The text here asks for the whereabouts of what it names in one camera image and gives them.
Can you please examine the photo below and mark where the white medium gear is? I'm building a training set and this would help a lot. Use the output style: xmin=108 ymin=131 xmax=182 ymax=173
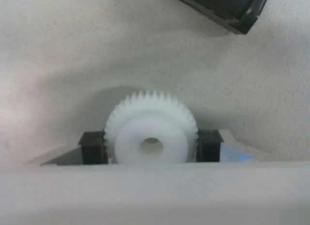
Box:
xmin=104 ymin=89 xmax=200 ymax=165

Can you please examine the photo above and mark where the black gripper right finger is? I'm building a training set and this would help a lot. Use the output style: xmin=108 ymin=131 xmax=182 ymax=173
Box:
xmin=196 ymin=129 xmax=264 ymax=163

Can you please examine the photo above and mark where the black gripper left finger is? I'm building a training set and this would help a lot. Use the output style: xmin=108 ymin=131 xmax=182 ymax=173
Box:
xmin=25 ymin=131 xmax=109 ymax=165

